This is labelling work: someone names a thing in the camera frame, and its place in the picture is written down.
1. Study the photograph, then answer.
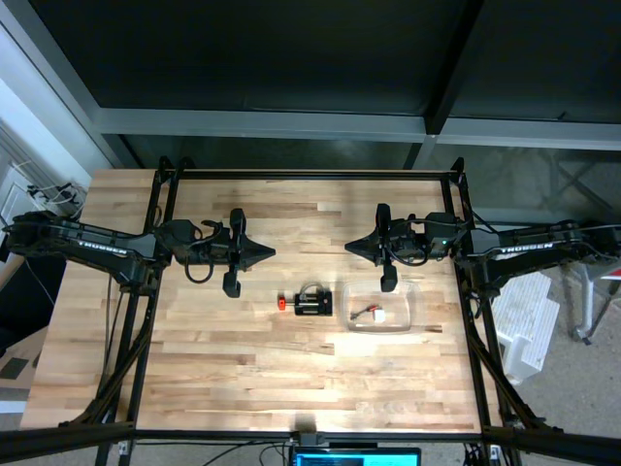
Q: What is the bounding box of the small black table camera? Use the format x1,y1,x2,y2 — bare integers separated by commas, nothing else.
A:
295,429,326,448

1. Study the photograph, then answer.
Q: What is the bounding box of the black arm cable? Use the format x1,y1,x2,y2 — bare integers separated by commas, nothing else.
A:
389,215,468,230
182,259,216,284

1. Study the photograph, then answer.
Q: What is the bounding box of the black aluminium frame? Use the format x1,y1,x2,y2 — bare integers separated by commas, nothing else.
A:
0,154,621,466

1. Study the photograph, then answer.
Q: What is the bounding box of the brown cardboard box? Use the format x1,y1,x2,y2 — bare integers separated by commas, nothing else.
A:
0,324,50,415

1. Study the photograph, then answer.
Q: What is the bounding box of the screen with blue edge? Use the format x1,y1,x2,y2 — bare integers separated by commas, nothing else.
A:
290,447,422,466

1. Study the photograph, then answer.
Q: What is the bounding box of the grey metal chair base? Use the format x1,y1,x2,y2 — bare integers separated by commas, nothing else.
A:
562,261,621,347

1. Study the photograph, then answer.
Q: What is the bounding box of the white plastic step stool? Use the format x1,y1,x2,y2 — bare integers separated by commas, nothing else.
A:
489,271,564,385

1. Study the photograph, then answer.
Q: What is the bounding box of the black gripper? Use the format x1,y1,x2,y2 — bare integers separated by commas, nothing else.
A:
343,203,428,294
193,208,277,298

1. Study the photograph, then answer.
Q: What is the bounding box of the black vise with red knob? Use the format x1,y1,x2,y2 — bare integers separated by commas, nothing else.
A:
277,289,335,317

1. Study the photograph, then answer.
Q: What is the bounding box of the clear plastic tub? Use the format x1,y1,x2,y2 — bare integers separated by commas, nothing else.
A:
341,279,427,336

